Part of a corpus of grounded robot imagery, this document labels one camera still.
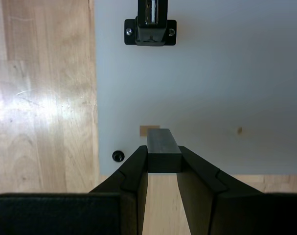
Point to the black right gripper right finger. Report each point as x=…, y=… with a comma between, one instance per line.
x=236, y=215

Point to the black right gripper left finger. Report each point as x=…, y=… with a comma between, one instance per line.
x=65, y=215

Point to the dark square metal bar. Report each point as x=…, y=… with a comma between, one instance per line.
x=163, y=149

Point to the white taskboard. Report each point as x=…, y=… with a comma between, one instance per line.
x=212, y=73

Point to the black threaded screw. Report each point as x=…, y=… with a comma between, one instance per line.
x=118, y=156

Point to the silver holder screw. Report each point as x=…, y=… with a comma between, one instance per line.
x=129, y=31
x=172, y=32

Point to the black plastic holder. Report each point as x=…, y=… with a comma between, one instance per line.
x=141, y=34

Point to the silver metal insert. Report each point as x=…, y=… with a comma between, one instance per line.
x=152, y=12

